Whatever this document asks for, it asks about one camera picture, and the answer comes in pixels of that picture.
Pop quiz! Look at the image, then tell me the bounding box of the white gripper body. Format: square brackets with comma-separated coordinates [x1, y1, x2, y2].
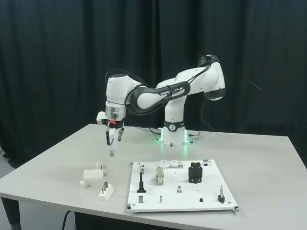
[108, 127, 125, 145]

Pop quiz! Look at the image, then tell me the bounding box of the long white peg holder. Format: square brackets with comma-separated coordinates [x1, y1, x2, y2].
[83, 169, 106, 179]

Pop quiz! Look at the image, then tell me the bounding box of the white square peg holder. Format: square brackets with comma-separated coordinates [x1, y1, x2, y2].
[96, 185, 115, 202]

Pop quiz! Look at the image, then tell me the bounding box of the black D-SUB plug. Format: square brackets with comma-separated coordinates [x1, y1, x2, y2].
[188, 162, 204, 184]

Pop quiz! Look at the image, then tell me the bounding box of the white task board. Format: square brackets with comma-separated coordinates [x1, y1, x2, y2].
[126, 160, 240, 213]

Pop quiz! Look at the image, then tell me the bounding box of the black curtain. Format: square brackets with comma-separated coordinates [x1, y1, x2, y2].
[0, 0, 307, 156]

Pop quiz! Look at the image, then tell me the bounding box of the dark table leg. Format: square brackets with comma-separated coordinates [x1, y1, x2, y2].
[1, 197, 20, 230]

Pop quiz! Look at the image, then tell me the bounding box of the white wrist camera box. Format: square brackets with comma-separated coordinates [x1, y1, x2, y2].
[95, 112, 106, 126]

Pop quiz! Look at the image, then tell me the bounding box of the black USB plug with cable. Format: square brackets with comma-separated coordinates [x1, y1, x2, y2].
[136, 163, 147, 194]

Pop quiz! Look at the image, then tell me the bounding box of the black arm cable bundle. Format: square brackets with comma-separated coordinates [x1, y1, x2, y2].
[105, 54, 216, 113]

